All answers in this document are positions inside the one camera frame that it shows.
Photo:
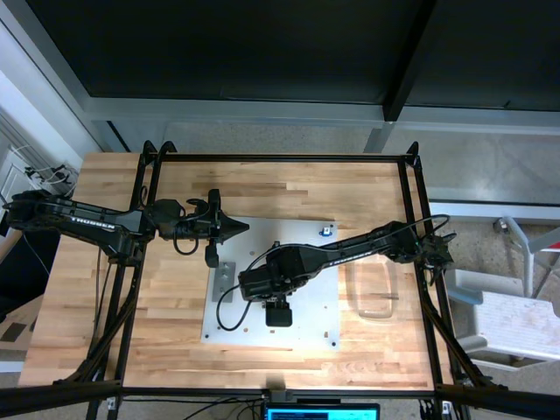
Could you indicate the white step stool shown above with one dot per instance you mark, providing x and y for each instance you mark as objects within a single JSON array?
[{"x": 516, "y": 324}]

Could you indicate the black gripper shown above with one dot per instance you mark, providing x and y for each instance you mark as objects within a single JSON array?
[
  {"x": 214, "y": 227},
  {"x": 262, "y": 282}
]

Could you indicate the clear plastic tub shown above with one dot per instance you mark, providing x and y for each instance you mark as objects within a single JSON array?
[{"x": 372, "y": 289}]

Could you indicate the white mounting board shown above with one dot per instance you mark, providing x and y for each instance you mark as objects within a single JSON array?
[{"x": 297, "y": 332}]

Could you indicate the grey metal plate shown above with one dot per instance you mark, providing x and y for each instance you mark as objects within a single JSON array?
[{"x": 229, "y": 273}]

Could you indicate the black aluminium frame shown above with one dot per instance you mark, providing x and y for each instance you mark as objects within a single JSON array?
[{"x": 280, "y": 157}]

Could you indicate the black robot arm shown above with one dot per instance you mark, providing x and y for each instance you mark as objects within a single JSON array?
[
  {"x": 92, "y": 223},
  {"x": 359, "y": 249}
]

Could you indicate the white corner bracket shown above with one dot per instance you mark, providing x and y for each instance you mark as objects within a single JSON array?
[
  {"x": 111, "y": 403},
  {"x": 446, "y": 407}
]

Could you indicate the small blue socket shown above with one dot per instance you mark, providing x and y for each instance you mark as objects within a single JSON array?
[{"x": 326, "y": 231}]

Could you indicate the small black camera box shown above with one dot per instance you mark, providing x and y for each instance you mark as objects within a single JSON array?
[{"x": 280, "y": 396}]

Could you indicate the white metal tube stand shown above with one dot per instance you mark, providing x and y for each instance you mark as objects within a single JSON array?
[{"x": 522, "y": 245}]

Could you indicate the laptop with blue screen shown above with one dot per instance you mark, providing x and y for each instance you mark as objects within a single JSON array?
[{"x": 319, "y": 413}]

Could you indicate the cardboard box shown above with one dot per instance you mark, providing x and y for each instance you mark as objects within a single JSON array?
[{"x": 17, "y": 321}]

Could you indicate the black overhead post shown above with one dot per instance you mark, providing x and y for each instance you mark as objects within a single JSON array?
[{"x": 407, "y": 65}]

